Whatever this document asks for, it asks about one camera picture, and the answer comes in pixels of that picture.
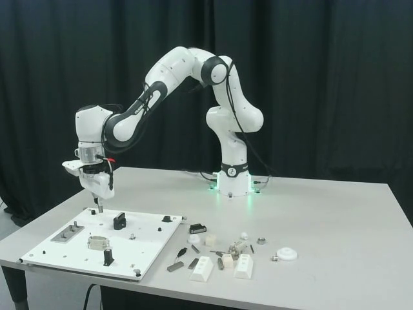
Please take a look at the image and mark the flat white wrist plate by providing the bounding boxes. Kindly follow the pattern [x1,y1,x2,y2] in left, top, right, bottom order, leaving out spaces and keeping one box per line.
[61,160,86,177]

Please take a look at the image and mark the thin black rod red tag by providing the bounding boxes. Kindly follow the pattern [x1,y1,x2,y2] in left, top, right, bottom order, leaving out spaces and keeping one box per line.
[107,156,116,192]

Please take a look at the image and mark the black cable under table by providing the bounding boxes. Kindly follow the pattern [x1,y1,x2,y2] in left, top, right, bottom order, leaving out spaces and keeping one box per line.
[84,283,105,310]

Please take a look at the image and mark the silver wrist ring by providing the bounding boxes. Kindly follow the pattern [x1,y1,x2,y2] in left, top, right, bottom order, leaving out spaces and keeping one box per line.
[77,146,105,164]

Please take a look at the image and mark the white large gear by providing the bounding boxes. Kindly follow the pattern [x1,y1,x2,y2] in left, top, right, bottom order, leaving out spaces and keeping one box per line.
[277,246,297,261]

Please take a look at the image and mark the white task board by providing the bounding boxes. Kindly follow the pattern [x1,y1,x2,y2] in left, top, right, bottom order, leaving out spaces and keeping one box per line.
[19,207,186,279]

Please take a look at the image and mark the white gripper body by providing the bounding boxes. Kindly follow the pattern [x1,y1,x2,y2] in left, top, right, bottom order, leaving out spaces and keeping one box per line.
[79,172,116,200]

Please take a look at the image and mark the black curtain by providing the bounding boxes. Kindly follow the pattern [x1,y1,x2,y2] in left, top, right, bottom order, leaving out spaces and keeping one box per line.
[0,0,413,227]

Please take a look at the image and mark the white sloped peg holder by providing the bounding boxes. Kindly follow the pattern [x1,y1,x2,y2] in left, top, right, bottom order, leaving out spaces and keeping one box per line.
[233,253,256,280]
[188,255,215,282]

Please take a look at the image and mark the dark table leg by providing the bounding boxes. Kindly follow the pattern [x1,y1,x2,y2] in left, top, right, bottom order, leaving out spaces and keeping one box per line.
[0,265,27,310]

